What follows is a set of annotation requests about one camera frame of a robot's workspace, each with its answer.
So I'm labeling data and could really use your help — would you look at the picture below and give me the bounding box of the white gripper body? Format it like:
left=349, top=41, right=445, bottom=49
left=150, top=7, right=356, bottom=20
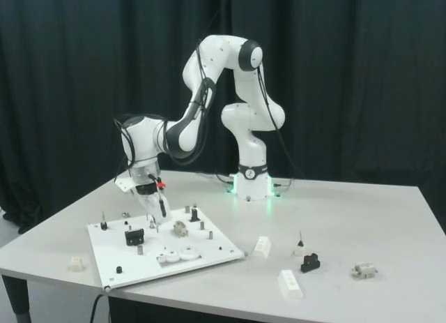
left=136, top=193, right=171, bottom=228

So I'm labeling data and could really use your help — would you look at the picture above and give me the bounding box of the white large gear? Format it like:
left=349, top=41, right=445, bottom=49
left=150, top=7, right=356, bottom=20
left=178, top=246, right=202, bottom=262

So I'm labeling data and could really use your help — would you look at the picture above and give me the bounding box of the white task board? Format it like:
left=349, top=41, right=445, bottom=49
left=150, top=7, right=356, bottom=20
left=86, top=206, right=245, bottom=292

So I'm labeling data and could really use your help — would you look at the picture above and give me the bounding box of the black curtain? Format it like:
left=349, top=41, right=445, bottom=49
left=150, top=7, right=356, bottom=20
left=0, top=0, right=446, bottom=234

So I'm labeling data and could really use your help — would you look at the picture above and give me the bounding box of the black D-SUB plug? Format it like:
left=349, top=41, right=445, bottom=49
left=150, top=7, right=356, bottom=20
left=300, top=253, right=322, bottom=273

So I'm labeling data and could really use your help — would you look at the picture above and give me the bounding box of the black table leg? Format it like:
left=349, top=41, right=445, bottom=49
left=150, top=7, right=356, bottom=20
left=0, top=274, right=29, bottom=323

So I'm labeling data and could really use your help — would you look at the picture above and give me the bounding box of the beige metal plug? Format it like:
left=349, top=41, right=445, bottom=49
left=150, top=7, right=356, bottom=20
left=351, top=262, right=377, bottom=279

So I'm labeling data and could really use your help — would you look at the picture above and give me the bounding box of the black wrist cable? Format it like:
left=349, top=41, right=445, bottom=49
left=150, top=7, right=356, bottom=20
left=113, top=116, right=139, bottom=183

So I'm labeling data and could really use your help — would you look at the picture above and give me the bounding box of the black cable under table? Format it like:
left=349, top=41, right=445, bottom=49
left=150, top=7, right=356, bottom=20
left=91, top=290, right=110, bottom=323

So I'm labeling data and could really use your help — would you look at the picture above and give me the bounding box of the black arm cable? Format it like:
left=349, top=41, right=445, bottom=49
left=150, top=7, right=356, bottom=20
left=255, top=63, right=305, bottom=181

